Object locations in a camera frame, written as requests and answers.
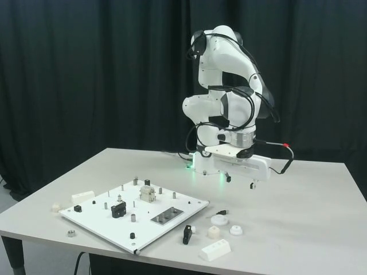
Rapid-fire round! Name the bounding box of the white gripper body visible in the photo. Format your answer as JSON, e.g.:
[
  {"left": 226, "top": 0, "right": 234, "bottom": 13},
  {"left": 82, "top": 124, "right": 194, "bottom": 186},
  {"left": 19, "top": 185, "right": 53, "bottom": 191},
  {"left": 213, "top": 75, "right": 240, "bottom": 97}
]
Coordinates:
[{"left": 213, "top": 156, "right": 272, "bottom": 183}]

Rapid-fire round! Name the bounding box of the beige metal waterproof plug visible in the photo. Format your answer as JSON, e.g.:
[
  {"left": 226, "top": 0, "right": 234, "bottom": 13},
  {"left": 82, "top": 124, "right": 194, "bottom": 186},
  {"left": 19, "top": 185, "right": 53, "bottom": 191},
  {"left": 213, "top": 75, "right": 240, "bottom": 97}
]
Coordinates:
[{"left": 139, "top": 184, "right": 157, "bottom": 203}]

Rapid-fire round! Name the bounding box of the white large gear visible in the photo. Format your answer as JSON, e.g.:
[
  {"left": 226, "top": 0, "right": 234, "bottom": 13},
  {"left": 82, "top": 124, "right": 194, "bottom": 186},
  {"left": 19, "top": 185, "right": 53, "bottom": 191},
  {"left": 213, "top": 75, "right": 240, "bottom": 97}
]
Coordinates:
[{"left": 210, "top": 215, "right": 229, "bottom": 227}]

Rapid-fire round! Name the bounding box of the black Ethernet plug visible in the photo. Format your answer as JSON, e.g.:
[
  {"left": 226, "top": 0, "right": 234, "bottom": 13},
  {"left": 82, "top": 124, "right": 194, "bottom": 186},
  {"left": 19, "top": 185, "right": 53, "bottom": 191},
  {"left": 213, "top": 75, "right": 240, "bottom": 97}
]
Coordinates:
[{"left": 182, "top": 225, "right": 193, "bottom": 245}]

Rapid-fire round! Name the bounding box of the long white peg holder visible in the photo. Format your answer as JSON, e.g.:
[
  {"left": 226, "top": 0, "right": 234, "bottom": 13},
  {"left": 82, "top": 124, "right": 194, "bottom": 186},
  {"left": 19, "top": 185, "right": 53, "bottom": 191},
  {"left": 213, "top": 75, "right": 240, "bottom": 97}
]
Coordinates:
[
  {"left": 200, "top": 240, "right": 232, "bottom": 262},
  {"left": 71, "top": 189, "right": 95, "bottom": 203}
]

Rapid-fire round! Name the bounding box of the black D-SUB plug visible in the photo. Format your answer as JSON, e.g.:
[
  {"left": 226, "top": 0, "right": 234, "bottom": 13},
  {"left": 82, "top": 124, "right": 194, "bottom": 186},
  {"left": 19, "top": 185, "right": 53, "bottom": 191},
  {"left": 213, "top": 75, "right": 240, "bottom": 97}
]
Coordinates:
[{"left": 110, "top": 200, "right": 127, "bottom": 219}]

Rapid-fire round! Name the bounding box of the black cabinet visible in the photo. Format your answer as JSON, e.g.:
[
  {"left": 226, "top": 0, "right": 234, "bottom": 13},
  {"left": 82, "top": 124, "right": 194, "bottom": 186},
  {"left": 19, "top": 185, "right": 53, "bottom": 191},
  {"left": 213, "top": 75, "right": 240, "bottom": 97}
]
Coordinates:
[{"left": 88, "top": 253, "right": 201, "bottom": 275}]

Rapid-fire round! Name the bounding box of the white task board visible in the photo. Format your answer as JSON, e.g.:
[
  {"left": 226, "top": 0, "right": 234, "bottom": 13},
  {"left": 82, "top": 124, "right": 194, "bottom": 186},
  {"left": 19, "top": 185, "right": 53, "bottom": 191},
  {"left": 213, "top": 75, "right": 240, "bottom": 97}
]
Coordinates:
[{"left": 58, "top": 177, "right": 210, "bottom": 256}]

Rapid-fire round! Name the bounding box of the black curtain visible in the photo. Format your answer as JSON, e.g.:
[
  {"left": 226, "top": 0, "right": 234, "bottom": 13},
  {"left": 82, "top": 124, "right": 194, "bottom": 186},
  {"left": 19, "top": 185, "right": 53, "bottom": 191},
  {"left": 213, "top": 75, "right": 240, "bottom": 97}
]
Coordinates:
[{"left": 0, "top": 0, "right": 367, "bottom": 191}]

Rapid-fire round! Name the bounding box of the dark grey table leg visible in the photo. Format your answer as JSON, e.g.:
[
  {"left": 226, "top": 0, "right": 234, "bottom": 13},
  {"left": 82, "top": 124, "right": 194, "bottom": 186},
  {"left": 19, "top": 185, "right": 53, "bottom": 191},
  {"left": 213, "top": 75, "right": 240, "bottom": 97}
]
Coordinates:
[{"left": 1, "top": 236, "right": 24, "bottom": 275}]

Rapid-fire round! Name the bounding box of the black base cable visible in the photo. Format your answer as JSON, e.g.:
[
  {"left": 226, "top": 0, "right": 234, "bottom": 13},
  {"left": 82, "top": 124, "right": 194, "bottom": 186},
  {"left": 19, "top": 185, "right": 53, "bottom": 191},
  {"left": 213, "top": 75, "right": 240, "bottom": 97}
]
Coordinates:
[{"left": 165, "top": 151, "right": 196, "bottom": 161}]

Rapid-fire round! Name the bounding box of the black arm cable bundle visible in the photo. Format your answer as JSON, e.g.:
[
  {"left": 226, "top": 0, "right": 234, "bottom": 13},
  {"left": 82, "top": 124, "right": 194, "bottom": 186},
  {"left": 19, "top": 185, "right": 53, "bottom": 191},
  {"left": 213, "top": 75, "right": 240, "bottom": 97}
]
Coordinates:
[{"left": 185, "top": 30, "right": 281, "bottom": 161}]

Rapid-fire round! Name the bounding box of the black hanging cable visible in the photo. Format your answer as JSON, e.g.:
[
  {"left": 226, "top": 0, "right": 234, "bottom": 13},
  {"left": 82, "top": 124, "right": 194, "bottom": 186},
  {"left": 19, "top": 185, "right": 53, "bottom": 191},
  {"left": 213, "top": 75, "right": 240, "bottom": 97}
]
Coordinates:
[{"left": 75, "top": 251, "right": 87, "bottom": 275}]

